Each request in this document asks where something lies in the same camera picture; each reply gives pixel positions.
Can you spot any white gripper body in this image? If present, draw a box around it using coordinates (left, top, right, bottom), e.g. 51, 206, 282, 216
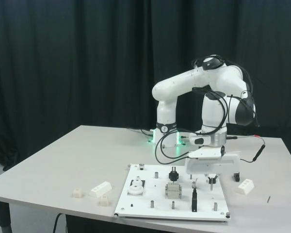
185, 150, 242, 176

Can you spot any long white peg holder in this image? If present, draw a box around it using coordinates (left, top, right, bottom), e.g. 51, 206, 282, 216
90, 180, 113, 198

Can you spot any flat white mounting plate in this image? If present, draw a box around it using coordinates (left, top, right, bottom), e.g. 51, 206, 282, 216
188, 146, 226, 160

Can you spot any black USB plug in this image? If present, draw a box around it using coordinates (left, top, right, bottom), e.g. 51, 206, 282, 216
191, 190, 199, 212

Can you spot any black waterproof plug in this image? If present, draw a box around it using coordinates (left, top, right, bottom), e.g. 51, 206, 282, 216
168, 166, 180, 183

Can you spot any metal D-SUB plug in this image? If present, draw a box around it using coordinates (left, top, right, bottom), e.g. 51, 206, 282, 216
164, 183, 181, 200

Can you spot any white task board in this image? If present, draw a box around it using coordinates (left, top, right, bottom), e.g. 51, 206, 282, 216
113, 163, 230, 218

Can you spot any white large gear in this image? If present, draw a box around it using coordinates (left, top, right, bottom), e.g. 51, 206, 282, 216
127, 184, 145, 196

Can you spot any small white cube holder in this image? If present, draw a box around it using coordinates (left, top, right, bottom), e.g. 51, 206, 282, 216
97, 195, 113, 207
73, 186, 86, 198

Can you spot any black curtain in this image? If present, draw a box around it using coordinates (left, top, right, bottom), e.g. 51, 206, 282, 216
0, 0, 291, 173

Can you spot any dark table leg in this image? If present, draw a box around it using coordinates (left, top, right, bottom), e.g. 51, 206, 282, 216
0, 198, 11, 233

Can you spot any black rod on wire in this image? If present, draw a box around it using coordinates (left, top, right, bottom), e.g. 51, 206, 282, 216
226, 134, 267, 163

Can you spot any black looping cable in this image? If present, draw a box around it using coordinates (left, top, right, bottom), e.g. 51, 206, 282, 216
154, 132, 197, 166

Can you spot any black base cable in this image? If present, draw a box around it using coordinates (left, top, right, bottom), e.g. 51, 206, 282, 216
127, 127, 156, 137

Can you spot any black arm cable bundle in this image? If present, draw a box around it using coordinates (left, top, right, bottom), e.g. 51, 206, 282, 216
192, 55, 260, 136

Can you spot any black cable under table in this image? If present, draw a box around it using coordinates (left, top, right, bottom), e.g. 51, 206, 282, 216
53, 213, 69, 233

